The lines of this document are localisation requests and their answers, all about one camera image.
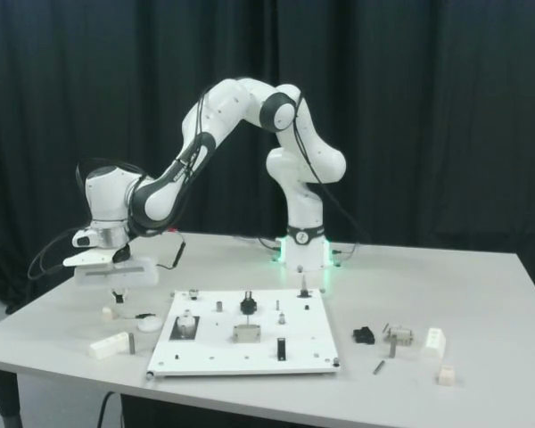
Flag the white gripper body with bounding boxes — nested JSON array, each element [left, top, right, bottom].
[[73, 257, 161, 289]]

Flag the grey D-SUB plug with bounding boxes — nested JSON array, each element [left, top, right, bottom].
[[384, 324, 416, 345]]

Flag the dark table leg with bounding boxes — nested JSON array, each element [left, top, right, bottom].
[[0, 367, 22, 428]]

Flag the black floor cable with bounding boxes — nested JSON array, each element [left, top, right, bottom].
[[99, 391, 122, 428]]

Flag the black curtain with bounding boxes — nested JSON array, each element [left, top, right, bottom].
[[0, 0, 535, 316]]

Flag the white task board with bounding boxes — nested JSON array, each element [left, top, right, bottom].
[[145, 288, 342, 379]]

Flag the long white peg holder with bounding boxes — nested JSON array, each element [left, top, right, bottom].
[[87, 332, 130, 359], [421, 327, 448, 359]]

